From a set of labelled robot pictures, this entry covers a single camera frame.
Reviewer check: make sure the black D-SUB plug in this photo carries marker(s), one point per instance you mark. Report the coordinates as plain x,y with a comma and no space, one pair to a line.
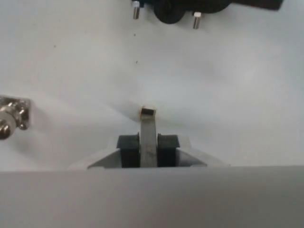
171,14

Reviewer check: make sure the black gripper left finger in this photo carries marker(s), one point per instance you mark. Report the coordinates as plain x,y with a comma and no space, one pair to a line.
128,152

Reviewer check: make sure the white task board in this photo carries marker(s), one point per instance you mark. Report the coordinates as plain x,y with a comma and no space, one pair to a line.
71,71

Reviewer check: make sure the slim metal square peg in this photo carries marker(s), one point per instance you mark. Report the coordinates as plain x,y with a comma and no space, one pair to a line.
148,142

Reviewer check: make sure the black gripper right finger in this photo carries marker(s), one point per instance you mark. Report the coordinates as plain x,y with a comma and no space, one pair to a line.
167,152

